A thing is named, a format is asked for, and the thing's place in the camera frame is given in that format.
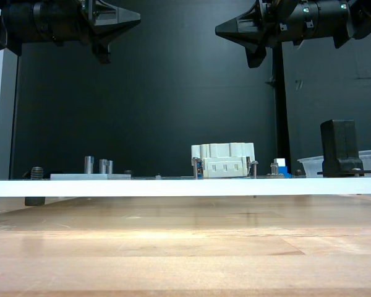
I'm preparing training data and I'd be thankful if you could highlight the grey metal base plate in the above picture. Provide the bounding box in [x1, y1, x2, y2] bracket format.
[49, 173, 132, 181]

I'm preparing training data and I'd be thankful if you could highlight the beige connector housing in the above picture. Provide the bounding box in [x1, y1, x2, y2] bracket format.
[190, 142, 260, 179]

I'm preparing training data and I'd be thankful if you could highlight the tall black holder block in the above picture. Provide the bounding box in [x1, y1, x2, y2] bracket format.
[316, 119, 371, 178]

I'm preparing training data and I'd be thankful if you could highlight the clear plastic tub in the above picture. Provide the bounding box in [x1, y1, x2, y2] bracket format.
[297, 149, 371, 179]

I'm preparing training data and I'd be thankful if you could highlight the small blue white socket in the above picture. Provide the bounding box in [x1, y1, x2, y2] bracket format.
[273, 158, 291, 179]

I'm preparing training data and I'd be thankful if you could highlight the white task board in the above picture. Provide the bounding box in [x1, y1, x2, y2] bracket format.
[0, 174, 371, 198]

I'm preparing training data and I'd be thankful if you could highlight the black vertical column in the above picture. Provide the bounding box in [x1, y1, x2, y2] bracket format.
[265, 46, 294, 176]

